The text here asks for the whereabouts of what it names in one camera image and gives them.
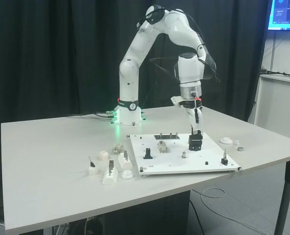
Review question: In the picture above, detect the black floor cable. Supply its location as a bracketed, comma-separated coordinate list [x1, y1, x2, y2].
[189, 200, 202, 235]

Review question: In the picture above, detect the white task board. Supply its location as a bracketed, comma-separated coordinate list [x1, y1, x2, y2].
[126, 132, 243, 176]

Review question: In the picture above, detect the blue screen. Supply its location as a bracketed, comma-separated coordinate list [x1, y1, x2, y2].
[266, 0, 290, 31]

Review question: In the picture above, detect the black table leg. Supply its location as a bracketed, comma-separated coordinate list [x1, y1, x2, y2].
[274, 161, 290, 235]

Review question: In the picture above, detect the grey floor cable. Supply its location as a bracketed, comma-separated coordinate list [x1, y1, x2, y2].
[199, 187, 283, 235]

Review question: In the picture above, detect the black table cable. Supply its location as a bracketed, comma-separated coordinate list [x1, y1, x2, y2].
[66, 111, 118, 119]

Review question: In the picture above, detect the white round peg holder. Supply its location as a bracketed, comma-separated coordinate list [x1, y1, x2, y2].
[119, 154, 131, 168]

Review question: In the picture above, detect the white cabinet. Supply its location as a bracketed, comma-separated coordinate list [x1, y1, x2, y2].
[254, 73, 290, 141]

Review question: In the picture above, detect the black D-SUB plug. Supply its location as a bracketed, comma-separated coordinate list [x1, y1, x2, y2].
[189, 131, 204, 142]

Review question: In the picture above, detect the white square peg holder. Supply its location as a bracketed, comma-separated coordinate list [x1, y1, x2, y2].
[102, 168, 119, 185]

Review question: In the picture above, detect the black curtain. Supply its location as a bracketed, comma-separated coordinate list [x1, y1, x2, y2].
[0, 0, 270, 124]

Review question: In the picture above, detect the black equipment box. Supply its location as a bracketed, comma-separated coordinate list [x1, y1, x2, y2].
[52, 189, 191, 235]

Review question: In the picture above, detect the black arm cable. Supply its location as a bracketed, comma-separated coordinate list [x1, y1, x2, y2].
[135, 7, 220, 85]

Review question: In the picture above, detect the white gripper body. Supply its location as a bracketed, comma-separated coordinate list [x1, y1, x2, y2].
[187, 106, 203, 131]

